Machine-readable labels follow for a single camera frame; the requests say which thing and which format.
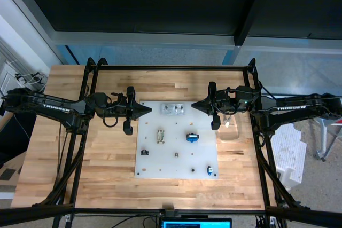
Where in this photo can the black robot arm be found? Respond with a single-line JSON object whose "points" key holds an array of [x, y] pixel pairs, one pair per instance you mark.
{"points": [[53, 106], [291, 108]]}

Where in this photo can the white foam block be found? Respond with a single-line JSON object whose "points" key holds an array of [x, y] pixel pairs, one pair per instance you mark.
{"points": [[290, 156]]}

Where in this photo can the black clamp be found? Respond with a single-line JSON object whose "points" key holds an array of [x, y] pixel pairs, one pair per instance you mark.
{"points": [[144, 152]]}

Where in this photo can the grey metal stand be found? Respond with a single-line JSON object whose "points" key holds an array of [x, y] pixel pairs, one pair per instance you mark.
{"points": [[323, 137]]}

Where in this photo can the clear RJ45 connector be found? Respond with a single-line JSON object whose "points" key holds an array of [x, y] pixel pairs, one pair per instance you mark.
{"points": [[226, 124]]}

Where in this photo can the blue D-sub connector mount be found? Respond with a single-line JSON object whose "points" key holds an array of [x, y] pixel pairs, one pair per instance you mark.
{"points": [[192, 139]]}

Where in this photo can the black table camera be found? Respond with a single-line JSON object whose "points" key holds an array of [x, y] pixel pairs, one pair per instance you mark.
{"points": [[169, 212]]}

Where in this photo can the black equipment case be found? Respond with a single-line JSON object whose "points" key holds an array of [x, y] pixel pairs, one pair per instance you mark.
{"points": [[13, 137]]}

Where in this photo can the silver block with bolts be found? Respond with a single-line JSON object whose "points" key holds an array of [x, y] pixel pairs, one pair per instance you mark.
{"points": [[171, 112]]}

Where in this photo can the brown cardboard box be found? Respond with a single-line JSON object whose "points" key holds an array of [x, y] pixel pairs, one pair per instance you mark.
{"points": [[16, 164]]}

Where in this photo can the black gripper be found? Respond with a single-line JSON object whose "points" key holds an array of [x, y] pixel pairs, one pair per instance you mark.
{"points": [[223, 103], [130, 105]]}

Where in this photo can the small blue RJ45 socket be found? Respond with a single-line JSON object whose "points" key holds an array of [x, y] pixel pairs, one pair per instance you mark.
{"points": [[209, 170]]}

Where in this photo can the black metal frame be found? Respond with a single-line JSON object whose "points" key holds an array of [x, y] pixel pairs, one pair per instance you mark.
{"points": [[171, 67]]}

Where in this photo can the beige connector housing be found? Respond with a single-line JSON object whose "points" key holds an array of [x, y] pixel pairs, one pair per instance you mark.
{"points": [[160, 136]]}

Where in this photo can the clear plastic tub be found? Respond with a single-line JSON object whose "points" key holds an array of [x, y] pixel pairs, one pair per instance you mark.
{"points": [[232, 134]]}

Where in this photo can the laptop screen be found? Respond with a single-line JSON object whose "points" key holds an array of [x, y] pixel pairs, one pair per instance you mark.
{"points": [[195, 224]]}

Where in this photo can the black wall pillar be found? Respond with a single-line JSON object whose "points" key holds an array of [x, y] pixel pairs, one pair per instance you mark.
{"points": [[248, 11]]}

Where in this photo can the white taskboard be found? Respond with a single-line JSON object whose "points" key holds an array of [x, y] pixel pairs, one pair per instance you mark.
{"points": [[171, 142]]}

